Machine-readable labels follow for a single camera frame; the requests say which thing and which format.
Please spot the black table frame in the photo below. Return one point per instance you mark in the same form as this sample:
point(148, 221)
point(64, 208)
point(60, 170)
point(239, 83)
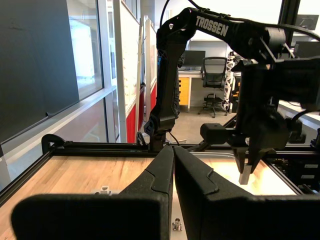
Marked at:
point(100, 147)

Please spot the white partition panel red base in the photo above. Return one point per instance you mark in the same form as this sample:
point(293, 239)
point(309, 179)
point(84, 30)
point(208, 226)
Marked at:
point(130, 62)
point(152, 62)

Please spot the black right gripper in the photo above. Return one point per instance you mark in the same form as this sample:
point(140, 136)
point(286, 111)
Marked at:
point(262, 125)

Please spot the black office chair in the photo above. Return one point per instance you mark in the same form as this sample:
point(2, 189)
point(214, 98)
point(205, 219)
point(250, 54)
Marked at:
point(213, 72)

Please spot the white desk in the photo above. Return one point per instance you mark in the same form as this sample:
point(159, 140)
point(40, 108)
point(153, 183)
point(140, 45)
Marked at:
point(192, 73)

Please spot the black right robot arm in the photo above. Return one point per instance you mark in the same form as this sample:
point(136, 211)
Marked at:
point(212, 26)

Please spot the yellow drawer cabinet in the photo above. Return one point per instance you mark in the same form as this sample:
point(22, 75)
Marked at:
point(184, 91)

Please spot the black monitor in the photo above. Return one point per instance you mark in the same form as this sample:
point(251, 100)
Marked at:
point(307, 21)
point(307, 50)
point(195, 58)

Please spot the white lattice structure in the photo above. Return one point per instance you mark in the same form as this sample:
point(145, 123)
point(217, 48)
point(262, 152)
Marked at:
point(228, 82)

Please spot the grey window sill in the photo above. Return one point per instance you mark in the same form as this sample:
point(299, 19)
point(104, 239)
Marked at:
point(50, 123)

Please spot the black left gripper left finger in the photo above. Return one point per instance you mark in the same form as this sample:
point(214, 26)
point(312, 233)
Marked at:
point(100, 217)

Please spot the grey steel square bar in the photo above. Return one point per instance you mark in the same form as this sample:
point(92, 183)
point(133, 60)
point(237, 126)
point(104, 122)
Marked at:
point(245, 177)

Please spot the small metal post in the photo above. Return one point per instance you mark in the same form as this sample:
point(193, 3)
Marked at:
point(177, 225)

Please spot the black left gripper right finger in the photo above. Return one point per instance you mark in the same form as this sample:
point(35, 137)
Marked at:
point(237, 217)

